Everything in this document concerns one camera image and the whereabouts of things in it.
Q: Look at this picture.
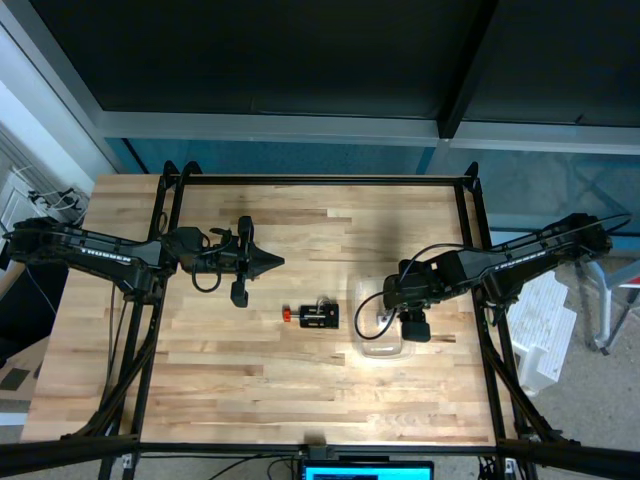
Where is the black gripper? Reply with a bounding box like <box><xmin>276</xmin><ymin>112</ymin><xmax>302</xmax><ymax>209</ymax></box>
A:
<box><xmin>398</xmin><ymin>268</ymin><xmax>445</xmax><ymax>346</ymax></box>
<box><xmin>202</xmin><ymin>215</ymin><xmax>286</xmax><ymax>308</ymax></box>

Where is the clear plastic tub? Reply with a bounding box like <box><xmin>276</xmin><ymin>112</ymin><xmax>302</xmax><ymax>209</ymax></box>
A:
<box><xmin>348</xmin><ymin>273</ymin><xmax>416</xmax><ymax>360</ymax></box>

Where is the black vise with red knob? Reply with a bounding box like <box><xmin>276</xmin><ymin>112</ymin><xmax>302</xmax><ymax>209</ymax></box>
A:
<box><xmin>281</xmin><ymin>301</ymin><xmax>342</xmax><ymax>331</ymax></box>

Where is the white plastic step stool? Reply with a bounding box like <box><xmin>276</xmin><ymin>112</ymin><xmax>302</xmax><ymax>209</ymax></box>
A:
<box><xmin>504</xmin><ymin>273</ymin><xmax>580</xmax><ymax>397</ymax></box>

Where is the blue laptop screen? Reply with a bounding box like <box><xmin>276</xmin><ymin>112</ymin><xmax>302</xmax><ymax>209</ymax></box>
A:
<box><xmin>299</xmin><ymin>460</ymin><xmax>435</xmax><ymax>480</ymax></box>

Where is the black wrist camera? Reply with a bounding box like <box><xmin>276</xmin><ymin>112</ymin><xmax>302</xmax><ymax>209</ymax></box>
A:
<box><xmin>382</xmin><ymin>272</ymin><xmax>407</xmax><ymax>307</ymax></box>

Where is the small black camera block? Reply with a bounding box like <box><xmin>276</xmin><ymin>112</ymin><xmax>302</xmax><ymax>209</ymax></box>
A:
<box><xmin>304</xmin><ymin>433</ymin><xmax>332</xmax><ymax>460</ymax></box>

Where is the grey metal chair frame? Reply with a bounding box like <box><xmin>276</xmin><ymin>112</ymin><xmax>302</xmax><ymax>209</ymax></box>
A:
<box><xmin>574</xmin><ymin>257</ymin><xmax>640</xmax><ymax>357</ymax></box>

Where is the black and white cable bundle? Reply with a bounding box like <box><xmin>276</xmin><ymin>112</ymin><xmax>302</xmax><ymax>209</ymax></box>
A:
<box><xmin>27</xmin><ymin>187</ymin><xmax>85</xmax><ymax>214</ymax></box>

